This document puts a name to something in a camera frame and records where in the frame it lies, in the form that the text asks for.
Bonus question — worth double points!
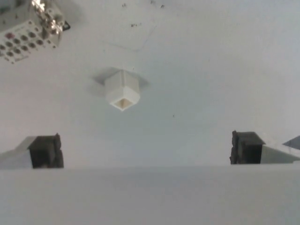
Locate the white task board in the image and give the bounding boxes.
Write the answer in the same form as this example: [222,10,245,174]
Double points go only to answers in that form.
[0,0,71,64]

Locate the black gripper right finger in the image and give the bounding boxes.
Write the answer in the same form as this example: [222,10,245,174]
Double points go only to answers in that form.
[229,130,300,165]

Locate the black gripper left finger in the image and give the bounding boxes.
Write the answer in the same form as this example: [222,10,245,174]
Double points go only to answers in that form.
[0,133,64,169]

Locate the shiny metal connector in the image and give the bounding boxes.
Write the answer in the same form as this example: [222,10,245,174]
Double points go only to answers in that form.
[31,0,66,39]

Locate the small white square-hole holder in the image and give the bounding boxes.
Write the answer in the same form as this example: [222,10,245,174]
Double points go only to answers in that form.
[105,69,140,112]

